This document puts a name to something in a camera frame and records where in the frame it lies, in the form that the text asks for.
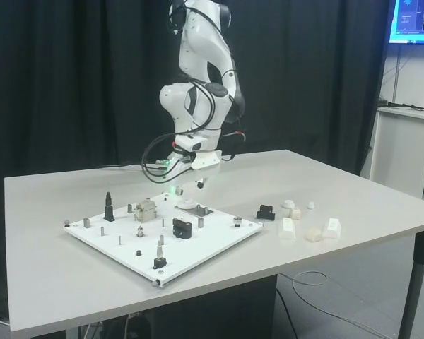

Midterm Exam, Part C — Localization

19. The black D-SUB plug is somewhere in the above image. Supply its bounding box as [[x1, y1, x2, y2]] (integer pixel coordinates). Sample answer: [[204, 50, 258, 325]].
[[256, 203, 276, 222]]

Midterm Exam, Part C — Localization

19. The grey floor cable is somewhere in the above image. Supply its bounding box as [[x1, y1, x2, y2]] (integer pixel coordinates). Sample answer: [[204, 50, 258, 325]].
[[291, 270, 411, 339]]

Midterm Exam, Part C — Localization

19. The white task board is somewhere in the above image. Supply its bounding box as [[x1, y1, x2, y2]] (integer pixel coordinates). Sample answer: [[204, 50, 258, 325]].
[[63, 190, 264, 289]]

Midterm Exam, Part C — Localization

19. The white wedge peg holder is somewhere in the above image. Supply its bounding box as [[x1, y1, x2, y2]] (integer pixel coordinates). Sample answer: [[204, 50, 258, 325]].
[[277, 218, 297, 239], [322, 218, 343, 239]]

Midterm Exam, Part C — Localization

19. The blue screen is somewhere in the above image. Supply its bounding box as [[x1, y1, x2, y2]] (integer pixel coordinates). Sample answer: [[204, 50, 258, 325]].
[[388, 0, 424, 45]]

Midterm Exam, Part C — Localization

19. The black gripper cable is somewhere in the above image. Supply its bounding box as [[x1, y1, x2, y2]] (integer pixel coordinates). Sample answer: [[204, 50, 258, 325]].
[[140, 133, 184, 184]]

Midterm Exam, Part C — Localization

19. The grey USB plug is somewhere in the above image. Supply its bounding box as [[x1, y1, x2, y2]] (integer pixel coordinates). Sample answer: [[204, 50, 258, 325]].
[[134, 201, 156, 222]]

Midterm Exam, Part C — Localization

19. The white cabinet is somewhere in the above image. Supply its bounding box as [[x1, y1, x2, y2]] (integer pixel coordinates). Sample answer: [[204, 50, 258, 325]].
[[369, 105, 424, 204]]

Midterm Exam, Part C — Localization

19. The black base cable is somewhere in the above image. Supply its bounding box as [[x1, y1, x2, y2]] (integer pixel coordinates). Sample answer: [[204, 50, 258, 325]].
[[102, 162, 144, 172]]

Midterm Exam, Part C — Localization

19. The black waterproof plug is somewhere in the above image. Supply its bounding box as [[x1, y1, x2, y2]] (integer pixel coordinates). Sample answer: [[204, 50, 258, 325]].
[[172, 218, 192, 239]]

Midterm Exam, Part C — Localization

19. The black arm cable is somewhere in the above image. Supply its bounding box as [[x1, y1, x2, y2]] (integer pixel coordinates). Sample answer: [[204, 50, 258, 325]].
[[165, 0, 241, 117]]

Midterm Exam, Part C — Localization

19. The dark table leg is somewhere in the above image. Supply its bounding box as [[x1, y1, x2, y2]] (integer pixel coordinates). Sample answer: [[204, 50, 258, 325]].
[[408, 225, 424, 339]]

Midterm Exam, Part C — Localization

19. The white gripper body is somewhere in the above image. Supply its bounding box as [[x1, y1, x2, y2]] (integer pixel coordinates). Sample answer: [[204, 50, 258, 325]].
[[167, 157, 220, 188]]

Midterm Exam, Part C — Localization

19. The black curtain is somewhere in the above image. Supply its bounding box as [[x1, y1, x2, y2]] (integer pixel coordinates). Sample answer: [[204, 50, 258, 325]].
[[0, 0, 389, 227]]

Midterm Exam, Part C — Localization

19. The black Ethernet plug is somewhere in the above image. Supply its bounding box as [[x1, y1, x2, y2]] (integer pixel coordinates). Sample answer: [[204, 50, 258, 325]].
[[102, 190, 116, 222]]

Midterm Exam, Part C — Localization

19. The metal bolt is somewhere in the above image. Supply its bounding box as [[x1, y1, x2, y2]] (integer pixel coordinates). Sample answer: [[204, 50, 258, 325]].
[[152, 243, 167, 268]]

